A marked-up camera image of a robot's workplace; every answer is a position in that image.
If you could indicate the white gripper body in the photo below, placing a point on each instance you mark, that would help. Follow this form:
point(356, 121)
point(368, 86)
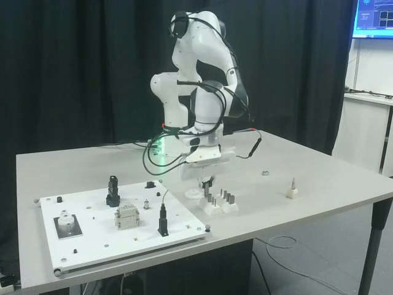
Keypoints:
point(208, 167)

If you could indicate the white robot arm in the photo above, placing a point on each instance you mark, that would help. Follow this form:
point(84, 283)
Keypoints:
point(190, 46)

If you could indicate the medium metal round peg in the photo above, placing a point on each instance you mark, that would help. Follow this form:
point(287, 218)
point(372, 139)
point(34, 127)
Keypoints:
point(209, 199)

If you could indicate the white round peg holder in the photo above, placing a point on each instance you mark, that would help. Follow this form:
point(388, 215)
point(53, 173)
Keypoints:
point(212, 209)

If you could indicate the large metal square peg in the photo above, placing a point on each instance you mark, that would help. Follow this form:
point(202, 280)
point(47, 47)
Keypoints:
point(232, 200)

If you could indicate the white square peg holder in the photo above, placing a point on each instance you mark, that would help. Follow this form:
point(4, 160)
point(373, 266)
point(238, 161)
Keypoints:
point(231, 207)

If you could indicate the white large gear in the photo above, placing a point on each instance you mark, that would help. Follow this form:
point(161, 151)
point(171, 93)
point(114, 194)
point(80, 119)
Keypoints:
point(192, 195)

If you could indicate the metal nut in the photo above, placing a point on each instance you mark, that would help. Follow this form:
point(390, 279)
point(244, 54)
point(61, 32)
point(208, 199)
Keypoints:
point(265, 173)

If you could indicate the metal BNC plug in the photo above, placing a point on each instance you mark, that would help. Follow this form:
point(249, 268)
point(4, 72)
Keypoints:
point(146, 204)

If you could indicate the small white bolt holder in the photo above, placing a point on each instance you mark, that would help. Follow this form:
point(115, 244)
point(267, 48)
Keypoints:
point(292, 193)

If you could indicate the metal bolt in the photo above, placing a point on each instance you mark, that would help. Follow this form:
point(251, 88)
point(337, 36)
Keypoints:
point(293, 183)

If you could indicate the beige multi-pin connector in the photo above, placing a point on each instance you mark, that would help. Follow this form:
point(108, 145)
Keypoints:
point(126, 217)

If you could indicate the black D-SUB plug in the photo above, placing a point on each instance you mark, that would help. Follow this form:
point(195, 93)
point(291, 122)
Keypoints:
point(112, 192)

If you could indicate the white task board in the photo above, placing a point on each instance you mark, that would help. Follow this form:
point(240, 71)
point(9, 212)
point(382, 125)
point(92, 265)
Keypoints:
point(101, 239)

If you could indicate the white medium gear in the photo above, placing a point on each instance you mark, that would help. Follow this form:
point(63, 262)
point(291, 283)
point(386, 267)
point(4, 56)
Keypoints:
point(67, 223)

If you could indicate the dark grey table leg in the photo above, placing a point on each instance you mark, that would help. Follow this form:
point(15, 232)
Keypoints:
point(374, 246)

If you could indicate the black curtain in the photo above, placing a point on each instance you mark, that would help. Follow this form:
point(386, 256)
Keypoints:
point(61, 61)

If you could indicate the blue screen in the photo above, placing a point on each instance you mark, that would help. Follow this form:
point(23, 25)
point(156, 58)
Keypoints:
point(374, 18)

